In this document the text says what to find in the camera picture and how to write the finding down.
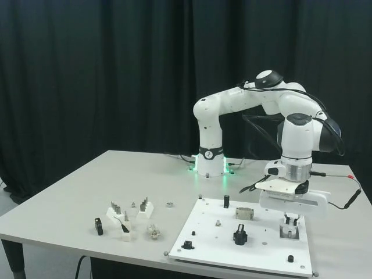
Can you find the silver flange ring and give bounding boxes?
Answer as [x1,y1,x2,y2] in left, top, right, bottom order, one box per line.
[285,164,312,181]

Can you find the flat white mount plate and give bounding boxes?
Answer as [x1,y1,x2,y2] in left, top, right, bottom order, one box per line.
[255,178,301,194]

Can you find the black floor cable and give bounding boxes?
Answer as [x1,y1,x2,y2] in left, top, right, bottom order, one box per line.
[76,255,88,279]

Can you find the white peg holder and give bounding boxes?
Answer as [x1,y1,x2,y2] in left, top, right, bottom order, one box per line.
[105,206,123,224]
[135,203,155,219]

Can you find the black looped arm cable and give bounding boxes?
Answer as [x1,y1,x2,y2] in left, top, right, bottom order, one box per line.
[241,113,285,152]

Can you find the black curtains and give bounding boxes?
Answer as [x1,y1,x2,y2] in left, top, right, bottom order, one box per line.
[0,0,372,198]

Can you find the long black arm cable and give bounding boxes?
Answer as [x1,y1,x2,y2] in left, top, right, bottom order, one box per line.
[237,81,346,166]

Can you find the thin black rod on wire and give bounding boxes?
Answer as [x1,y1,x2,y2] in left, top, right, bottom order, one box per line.
[310,171,363,210]

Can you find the white task board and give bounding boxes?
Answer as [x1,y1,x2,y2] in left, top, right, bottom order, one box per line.
[167,196,317,271]

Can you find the black table leg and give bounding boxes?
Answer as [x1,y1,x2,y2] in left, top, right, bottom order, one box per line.
[0,238,24,279]

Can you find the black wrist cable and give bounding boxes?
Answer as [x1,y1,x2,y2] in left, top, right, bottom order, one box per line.
[238,182,264,195]

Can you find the black base cable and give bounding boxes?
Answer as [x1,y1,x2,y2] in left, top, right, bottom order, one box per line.
[228,158,248,170]
[162,151,200,164]

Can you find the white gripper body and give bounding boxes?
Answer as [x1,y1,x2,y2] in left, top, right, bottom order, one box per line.
[259,190,331,217]

